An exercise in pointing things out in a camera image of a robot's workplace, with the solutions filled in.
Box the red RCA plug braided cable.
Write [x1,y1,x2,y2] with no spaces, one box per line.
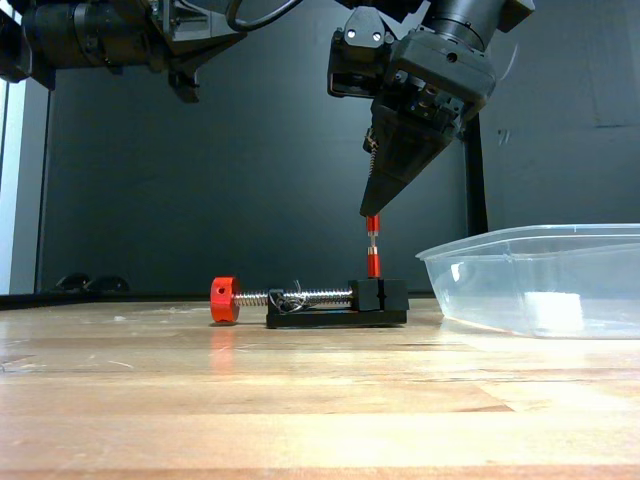
[362,127,383,247]

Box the clear plastic tub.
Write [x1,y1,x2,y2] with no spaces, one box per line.
[415,223,640,341]

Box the black vise with steel screw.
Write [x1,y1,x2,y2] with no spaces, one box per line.
[232,277,410,330]

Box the red round vise knob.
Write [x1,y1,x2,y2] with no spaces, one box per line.
[209,275,242,326]

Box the black wall post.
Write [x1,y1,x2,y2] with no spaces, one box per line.
[462,112,490,237]

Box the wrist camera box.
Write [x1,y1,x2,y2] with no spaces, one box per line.
[327,8,401,100]

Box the frayed thin wire bundle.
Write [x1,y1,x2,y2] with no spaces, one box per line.
[272,278,310,315]

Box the black curved frame bracket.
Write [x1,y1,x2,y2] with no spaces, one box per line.
[56,272,92,294]
[84,274,130,295]

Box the black aluminium frame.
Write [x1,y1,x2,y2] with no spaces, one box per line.
[0,291,441,311]

